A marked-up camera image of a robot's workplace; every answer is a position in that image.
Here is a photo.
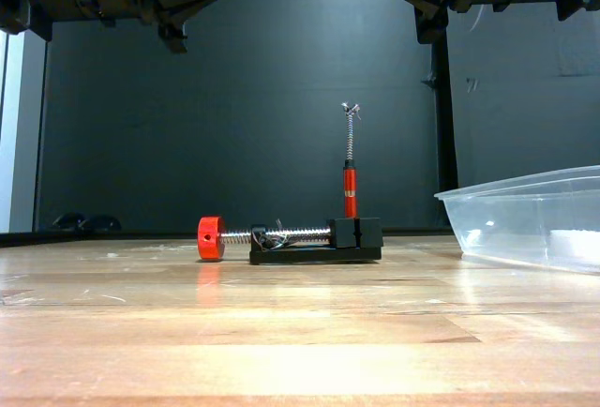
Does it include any black rounded clamp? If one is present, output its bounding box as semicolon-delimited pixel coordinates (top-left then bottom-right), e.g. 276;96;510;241
82;214;123;233
50;212;87;233

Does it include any clear plastic tub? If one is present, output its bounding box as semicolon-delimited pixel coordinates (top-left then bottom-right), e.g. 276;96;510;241
433;164;600;278

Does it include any red RCA plug with spring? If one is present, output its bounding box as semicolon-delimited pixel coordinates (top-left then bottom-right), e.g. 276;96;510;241
339;101;362;196

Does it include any frayed wire bundle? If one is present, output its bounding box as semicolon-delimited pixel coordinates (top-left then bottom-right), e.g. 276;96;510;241
256;218;291;252

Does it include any silver threaded rod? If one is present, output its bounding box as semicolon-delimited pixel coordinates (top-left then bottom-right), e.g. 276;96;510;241
219;224;332;245

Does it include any black bench clamp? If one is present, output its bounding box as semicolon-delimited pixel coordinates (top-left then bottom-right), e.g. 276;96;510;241
249;216;384;266

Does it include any red round knob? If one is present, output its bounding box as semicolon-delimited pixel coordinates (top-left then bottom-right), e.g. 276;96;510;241
196;215;228;263

